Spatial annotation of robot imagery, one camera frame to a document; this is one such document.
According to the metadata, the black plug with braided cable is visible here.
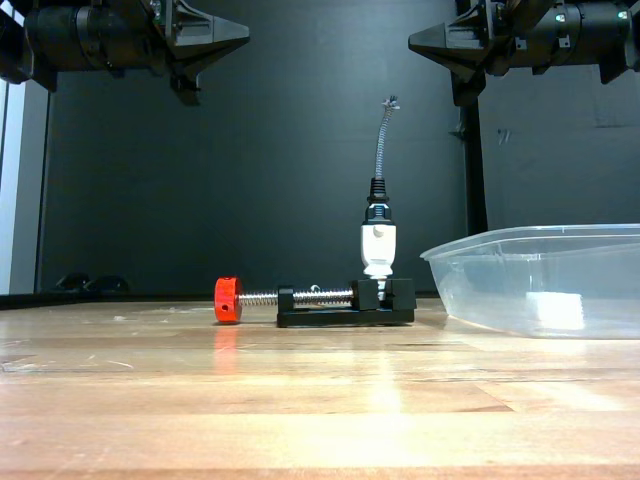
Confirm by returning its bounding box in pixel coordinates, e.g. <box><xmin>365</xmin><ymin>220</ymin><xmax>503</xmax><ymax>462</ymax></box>
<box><xmin>363</xmin><ymin>93</ymin><xmax>404</xmax><ymax>227</ymax></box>

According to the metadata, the white receptacle socket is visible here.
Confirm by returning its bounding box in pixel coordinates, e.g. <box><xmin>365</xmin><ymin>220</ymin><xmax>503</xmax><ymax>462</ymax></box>
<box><xmin>359</xmin><ymin>223</ymin><xmax>399</xmax><ymax>301</ymax></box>

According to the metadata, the clear plastic tub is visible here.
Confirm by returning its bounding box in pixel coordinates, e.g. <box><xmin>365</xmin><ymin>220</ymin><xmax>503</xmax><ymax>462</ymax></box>
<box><xmin>419</xmin><ymin>223</ymin><xmax>640</xmax><ymax>342</ymax></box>

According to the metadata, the black vise with orange knob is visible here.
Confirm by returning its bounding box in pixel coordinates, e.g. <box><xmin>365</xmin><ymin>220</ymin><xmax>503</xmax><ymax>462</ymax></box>
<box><xmin>213</xmin><ymin>276</ymin><xmax>417</xmax><ymax>330</ymax></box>

